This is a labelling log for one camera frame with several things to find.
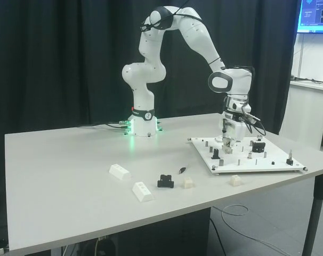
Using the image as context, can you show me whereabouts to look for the white task board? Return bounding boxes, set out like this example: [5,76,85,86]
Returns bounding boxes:
[187,135,309,176]

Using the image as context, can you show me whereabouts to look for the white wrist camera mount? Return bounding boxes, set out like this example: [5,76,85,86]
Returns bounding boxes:
[222,102,252,121]

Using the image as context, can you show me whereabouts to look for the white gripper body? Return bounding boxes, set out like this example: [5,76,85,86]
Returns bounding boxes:
[220,116,249,142]

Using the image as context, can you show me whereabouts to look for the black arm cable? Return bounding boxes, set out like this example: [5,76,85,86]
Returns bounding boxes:
[139,4,255,73]

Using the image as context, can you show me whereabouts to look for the black curtain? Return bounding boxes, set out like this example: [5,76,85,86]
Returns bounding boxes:
[0,0,302,241]

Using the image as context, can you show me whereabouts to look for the black D-SUB plug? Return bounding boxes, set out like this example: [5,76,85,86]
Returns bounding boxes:
[156,173,176,189]

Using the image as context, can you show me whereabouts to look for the black table leg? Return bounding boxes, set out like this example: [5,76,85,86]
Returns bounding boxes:
[301,172,323,256]

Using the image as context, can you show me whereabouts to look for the white long holder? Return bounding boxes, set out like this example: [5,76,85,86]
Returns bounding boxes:
[131,181,156,203]
[108,163,132,182]

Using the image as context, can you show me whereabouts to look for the black base cables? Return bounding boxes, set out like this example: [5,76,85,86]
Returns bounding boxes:
[78,121,131,129]

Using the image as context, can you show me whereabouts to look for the grey floor cable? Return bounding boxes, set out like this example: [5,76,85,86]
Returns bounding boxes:
[221,204,311,242]

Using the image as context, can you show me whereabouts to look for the cream cube holder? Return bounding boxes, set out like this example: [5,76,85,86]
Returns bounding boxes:
[182,177,196,190]
[229,174,244,187]

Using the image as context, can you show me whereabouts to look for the black looped gripper cable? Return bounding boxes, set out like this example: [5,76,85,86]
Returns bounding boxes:
[239,103,267,138]

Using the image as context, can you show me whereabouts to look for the blue screen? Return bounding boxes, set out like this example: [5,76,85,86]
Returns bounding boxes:
[296,0,323,34]

